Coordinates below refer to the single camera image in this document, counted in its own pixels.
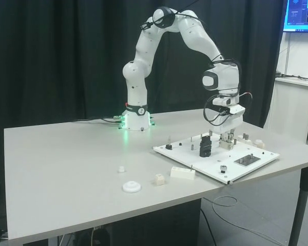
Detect small white box dark window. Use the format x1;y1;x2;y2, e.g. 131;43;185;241
211;96;234;106

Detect small cream cube holder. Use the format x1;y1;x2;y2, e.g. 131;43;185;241
151;174;166;186

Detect black D-SUB plug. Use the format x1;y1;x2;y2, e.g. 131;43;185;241
199;135;213;157

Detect white task board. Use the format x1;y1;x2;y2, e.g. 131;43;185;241
152;130;281;186

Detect long white peg holder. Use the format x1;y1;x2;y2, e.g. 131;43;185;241
170;166;196;180

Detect white large gear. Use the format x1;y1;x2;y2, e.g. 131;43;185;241
122;180;142;193

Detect black looped wrist cable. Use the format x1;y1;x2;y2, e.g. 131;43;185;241
203;94;221;122

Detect black curtains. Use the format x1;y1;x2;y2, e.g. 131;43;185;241
0;0;288;231

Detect black table leg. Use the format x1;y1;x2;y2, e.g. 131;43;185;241
288;163;308;246

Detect thin black cable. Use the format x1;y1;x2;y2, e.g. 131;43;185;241
275;72;308;83

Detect white peg holder block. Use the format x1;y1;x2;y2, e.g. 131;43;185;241
236;135;253;145

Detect grey floor cable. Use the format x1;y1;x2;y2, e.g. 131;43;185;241
211;196;293;246

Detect black base cable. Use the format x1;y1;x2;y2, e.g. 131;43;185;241
75;115;128;124

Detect black floor cable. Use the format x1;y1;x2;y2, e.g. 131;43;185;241
199;209;214;246

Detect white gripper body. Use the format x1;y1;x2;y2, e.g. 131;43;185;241
210;112;245;134

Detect blue screen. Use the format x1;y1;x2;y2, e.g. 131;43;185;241
283;0;308;33

